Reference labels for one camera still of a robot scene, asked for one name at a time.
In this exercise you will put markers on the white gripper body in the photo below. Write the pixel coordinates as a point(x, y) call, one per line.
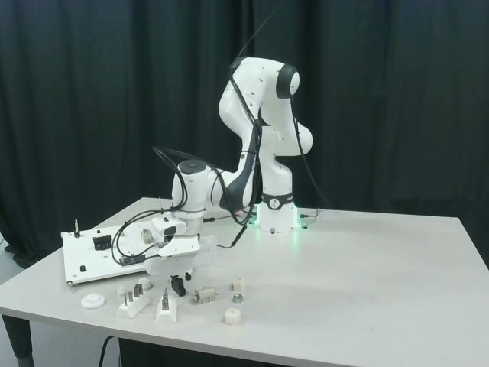
point(191, 260)

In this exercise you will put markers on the grey metal plug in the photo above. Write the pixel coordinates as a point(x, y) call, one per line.
point(201, 296)

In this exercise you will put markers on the white medium gear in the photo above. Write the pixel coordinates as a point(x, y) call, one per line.
point(146, 284)

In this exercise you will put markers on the white narrow peg holder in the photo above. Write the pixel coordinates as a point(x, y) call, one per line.
point(166, 314)

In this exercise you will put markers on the white block holder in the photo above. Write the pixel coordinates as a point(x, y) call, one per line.
point(232, 317)
point(238, 283)

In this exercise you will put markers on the thick metal peg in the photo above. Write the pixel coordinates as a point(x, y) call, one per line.
point(138, 290)

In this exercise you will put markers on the metal BNC plug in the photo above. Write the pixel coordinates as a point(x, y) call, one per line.
point(237, 299)

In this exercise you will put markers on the white wide peg holder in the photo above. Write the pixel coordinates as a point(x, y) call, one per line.
point(133, 309)

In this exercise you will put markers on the white small gear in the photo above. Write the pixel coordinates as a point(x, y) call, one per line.
point(120, 290)

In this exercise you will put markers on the white task board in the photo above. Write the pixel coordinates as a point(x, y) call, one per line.
point(95, 264)

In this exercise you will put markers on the white large gear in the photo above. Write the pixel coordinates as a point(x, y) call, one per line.
point(93, 301)

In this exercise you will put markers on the metal bolt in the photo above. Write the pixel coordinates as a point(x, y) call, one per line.
point(76, 227)

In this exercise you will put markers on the black table leg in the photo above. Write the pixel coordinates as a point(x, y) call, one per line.
point(17, 344)

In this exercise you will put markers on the black curtains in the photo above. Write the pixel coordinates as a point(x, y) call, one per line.
point(76, 76)

